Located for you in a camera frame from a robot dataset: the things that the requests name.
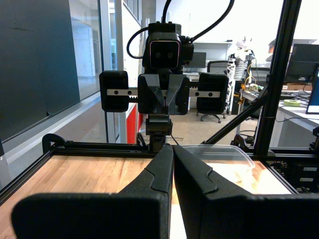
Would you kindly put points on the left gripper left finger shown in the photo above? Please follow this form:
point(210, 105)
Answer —
point(99, 214)

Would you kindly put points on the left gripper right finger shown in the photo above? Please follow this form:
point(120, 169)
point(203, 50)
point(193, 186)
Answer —
point(236, 216)

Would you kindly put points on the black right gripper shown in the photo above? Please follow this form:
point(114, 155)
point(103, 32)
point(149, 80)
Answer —
point(113, 82)

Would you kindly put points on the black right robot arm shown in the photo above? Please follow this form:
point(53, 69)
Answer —
point(159, 127)

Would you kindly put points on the red panel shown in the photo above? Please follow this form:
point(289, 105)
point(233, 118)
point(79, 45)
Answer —
point(132, 124)

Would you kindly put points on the black office chair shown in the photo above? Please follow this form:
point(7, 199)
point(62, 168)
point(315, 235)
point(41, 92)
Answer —
point(210, 117)

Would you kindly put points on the small dark monitor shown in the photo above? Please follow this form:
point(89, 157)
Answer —
point(198, 59)

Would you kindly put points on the clear plastic tub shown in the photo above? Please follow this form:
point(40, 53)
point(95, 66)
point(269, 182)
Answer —
point(231, 152)

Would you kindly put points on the black control box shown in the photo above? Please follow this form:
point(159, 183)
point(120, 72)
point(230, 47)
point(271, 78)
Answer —
point(286, 174)

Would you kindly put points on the white shelf unit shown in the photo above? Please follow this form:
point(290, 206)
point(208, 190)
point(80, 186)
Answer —
point(214, 48)

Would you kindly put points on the white black striped figure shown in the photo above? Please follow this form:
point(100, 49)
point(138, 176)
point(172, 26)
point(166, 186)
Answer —
point(239, 67)

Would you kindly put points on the white desk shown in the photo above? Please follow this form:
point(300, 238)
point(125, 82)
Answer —
point(294, 117)

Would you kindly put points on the green tape roll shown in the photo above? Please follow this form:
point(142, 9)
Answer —
point(292, 102)

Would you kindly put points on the brown cardboard box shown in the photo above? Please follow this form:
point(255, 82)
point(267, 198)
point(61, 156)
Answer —
point(296, 87)

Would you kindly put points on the blue lit screen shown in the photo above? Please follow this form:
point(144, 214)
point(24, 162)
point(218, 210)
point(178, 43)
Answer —
point(314, 97)

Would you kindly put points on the large black monitor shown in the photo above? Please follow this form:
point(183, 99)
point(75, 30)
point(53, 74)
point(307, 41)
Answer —
point(304, 62)

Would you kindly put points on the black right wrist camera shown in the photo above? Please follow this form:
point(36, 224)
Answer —
point(164, 53)

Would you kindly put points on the black frame clamp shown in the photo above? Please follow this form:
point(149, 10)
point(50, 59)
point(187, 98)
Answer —
point(49, 139)

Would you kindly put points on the black aluminium frame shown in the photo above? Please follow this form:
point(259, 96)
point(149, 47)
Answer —
point(281, 74)

